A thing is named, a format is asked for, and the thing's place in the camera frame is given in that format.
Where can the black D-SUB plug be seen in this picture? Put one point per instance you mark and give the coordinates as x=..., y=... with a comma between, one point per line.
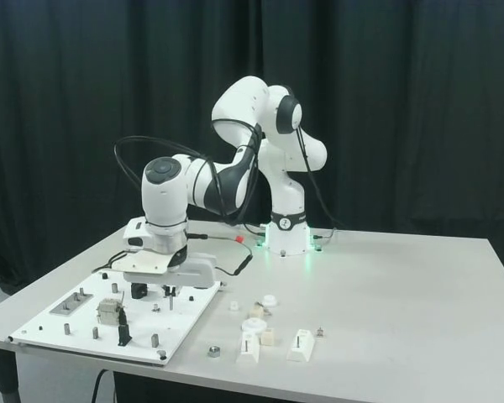
x=138, y=291

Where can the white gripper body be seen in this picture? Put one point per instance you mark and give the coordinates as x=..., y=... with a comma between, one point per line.
x=197, y=273

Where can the black table leg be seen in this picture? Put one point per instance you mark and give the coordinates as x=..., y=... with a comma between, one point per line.
x=2, y=373

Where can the black rod with red tag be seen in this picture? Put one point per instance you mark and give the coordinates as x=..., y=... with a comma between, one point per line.
x=239, y=238

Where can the white task board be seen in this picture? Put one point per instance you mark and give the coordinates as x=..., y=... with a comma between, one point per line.
x=185, y=319

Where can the flat white mounting plate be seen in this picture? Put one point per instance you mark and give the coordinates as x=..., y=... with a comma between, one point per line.
x=143, y=261

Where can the white peg holder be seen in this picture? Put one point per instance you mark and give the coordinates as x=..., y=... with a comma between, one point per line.
x=248, y=354
x=300, y=352

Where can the cream plug holder block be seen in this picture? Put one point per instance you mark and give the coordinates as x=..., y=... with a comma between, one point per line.
x=267, y=337
x=255, y=312

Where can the white medium gear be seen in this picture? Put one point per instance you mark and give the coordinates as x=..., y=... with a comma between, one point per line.
x=270, y=300

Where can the white large gear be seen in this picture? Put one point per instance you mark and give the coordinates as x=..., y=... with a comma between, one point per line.
x=253, y=325

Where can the black curtain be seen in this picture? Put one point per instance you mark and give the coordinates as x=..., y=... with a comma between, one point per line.
x=67, y=84

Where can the beige metal waterproof plug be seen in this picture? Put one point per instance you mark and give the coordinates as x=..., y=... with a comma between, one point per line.
x=107, y=312

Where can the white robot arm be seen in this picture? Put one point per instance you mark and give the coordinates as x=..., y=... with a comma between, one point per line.
x=285, y=184

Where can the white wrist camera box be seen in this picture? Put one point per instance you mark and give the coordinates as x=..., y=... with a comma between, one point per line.
x=136, y=235

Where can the metal bolt nut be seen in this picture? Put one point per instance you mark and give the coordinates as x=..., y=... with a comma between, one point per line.
x=212, y=350

